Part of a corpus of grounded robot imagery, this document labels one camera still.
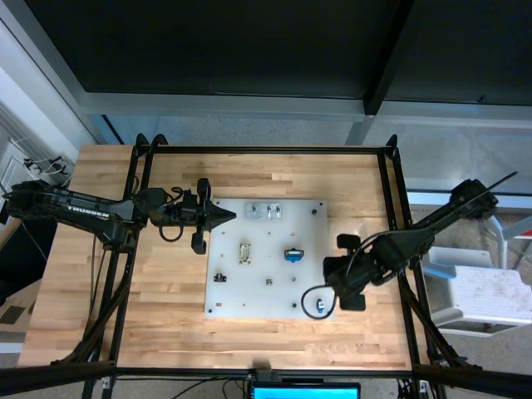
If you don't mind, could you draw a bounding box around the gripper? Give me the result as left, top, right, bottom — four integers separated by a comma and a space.
179, 177, 238, 255
337, 234, 372, 312

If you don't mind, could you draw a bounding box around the silver connector plate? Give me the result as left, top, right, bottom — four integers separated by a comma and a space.
244, 202, 284, 222

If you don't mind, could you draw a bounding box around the white mounting board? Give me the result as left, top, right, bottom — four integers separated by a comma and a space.
203, 198, 337, 321

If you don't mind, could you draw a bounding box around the screen with blue edge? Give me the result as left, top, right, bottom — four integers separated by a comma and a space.
248, 382, 362, 399

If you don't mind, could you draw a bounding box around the white plastic step stool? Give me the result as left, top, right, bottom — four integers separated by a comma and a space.
423, 244, 532, 338

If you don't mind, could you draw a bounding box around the black aluminium frame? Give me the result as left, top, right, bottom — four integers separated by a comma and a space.
0, 132, 532, 399

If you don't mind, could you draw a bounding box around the black low camera mount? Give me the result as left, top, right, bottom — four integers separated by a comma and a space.
248, 361, 273, 381

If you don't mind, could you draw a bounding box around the black cable bundle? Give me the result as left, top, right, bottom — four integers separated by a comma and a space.
22, 154, 74, 175

